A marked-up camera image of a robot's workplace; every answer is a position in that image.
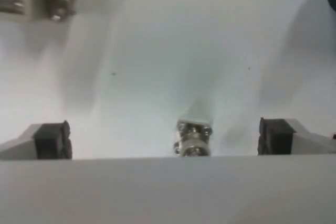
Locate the white task board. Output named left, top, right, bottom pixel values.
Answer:
left=0, top=0, right=336, bottom=161

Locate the metal BNC plug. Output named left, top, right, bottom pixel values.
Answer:
left=173, top=132, right=212, bottom=158

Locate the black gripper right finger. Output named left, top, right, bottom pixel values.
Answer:
left=258, top=116, right=336, bottom=156

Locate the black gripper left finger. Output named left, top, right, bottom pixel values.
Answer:
left=0, top=120, right=73, bottom=161

